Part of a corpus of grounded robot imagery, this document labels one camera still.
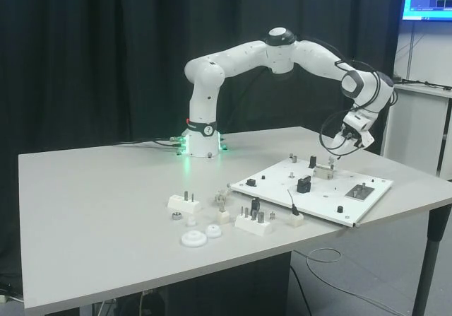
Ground black base cables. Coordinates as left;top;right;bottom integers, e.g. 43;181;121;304
118;136;186;154

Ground black looping arm cable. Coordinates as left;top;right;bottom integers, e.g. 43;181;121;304
319;109;364;156

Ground white cabinet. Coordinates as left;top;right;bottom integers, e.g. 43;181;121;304
383;78;452;181

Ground white task board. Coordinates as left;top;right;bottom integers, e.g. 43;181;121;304
228;156;393;229

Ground white large gear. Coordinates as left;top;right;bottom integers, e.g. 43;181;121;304
180;230;208;249

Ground black D-SUB plug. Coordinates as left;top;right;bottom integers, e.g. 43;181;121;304
296;175;312;194

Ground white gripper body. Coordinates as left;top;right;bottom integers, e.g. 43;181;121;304
331;127;375;151

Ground black curtain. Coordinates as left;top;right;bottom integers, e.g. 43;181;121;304
0;0;402;170

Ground dark table leg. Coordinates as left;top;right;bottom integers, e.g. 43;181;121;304
422;209;446;316

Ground white medium gear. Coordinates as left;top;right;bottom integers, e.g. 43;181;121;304
204;224;222;240

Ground black USB plug with cable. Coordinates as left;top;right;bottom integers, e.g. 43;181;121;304
287;187;300;217

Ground white peg holder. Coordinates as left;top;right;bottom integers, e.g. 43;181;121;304
167;194;203;215
234;213;275;235

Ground grey floor cable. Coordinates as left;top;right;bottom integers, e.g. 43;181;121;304
305;247;344;316

